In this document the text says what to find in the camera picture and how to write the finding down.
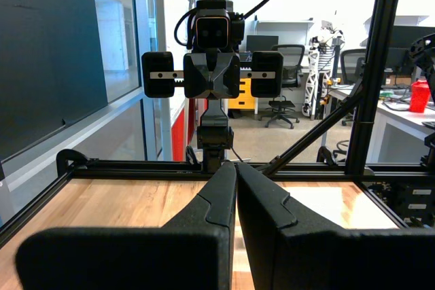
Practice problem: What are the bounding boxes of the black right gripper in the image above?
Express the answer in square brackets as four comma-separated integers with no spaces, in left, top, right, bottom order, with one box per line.
[141,48,285,100]

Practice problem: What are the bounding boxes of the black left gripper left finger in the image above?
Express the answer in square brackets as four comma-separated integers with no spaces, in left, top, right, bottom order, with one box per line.
[15,162,238,290]

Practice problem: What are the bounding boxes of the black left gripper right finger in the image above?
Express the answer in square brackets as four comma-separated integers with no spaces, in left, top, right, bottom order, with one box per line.
[237,162,435,290]

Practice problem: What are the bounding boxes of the yellow drawer cabinet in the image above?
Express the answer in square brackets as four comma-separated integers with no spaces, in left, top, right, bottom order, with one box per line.
[228,79,256,110]

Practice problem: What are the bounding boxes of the small black computer monitor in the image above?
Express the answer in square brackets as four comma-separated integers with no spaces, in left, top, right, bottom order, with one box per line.
[246,35,279,54]

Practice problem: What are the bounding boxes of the red cabinet panel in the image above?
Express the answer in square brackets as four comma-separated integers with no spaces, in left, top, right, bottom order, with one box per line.
[171,99,198,162]

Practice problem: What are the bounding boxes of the black mesh office chair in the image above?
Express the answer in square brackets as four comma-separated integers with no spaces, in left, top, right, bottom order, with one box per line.
[260,44,306,130]
[339,48,366,126]

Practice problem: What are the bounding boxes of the black controller box white labels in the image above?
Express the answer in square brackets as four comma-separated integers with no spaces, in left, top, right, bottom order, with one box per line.
[365,181,435,228]

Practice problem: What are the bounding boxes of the white lattice stand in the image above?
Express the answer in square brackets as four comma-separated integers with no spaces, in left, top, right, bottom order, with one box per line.
[302,47,332,117]

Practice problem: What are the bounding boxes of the white office desk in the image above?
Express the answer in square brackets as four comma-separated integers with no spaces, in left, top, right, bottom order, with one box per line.
[328,84,435,164]

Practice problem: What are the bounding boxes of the red plastic container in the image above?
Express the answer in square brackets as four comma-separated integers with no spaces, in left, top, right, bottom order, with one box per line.
[409,79,432,113]

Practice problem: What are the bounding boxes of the large black computer monitor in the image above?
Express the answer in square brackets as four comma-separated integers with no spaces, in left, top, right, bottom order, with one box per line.
[383,26,435,77]

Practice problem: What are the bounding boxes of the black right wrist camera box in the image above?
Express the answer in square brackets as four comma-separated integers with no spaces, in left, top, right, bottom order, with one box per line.
[195,16,229,49]

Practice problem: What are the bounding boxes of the short black right gripper cable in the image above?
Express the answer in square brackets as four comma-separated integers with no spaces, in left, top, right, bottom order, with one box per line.
[173,10,198,50]

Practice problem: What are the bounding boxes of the black aluminium table frame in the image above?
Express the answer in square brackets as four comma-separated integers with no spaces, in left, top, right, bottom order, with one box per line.
[0,0,435,249]

